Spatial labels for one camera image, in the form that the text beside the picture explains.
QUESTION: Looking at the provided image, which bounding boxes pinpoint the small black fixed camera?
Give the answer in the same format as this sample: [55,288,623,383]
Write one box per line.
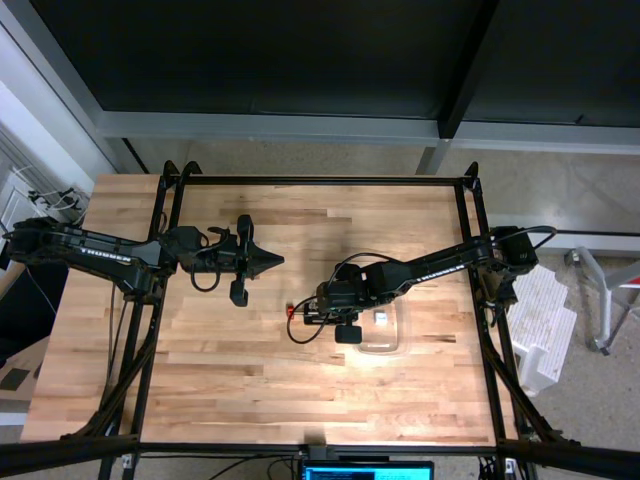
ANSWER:
[304,432,329,459]

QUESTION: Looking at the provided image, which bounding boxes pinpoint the long black gripper cable loop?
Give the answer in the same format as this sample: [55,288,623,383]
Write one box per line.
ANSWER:
[286,298,346,346]

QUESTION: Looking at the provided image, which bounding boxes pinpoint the black right-shoulder cable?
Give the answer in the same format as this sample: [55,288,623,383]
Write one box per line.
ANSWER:
[492,224,559,254]

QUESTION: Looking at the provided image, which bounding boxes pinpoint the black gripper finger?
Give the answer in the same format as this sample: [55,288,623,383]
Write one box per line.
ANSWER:
[252,239,285,261]
[252,259,285,279]

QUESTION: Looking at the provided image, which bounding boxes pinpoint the black wrist cable arc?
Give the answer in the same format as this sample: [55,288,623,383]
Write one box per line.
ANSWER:
[332,251,401,281]

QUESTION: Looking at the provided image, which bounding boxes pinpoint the grey metal chair base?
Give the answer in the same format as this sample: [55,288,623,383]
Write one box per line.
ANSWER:
[564,244,640,357]

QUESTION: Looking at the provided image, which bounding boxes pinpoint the black and white cable bundle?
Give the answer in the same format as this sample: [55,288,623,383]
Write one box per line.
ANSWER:
[24,185,89,212]

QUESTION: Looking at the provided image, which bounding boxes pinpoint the looped black arm cable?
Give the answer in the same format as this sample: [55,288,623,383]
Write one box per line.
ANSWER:
[188,248,222,294]

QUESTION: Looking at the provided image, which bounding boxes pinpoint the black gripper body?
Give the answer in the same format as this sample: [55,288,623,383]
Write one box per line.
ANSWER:
[313,278,370,346]
[218,214,256,308]

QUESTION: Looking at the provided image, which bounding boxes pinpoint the clear plastic container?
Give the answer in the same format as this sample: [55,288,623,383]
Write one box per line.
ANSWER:
[355,299,411,357]

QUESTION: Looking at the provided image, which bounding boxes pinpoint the screen with blue edge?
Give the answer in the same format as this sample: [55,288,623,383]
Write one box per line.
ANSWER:
[299,459,435,480]

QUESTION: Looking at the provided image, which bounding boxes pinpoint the black metal frame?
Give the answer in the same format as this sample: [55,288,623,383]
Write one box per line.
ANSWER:
[0,159,640,480]

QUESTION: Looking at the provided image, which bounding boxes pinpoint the cardboard box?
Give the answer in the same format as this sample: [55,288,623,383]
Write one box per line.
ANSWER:
[0,335,51,401]

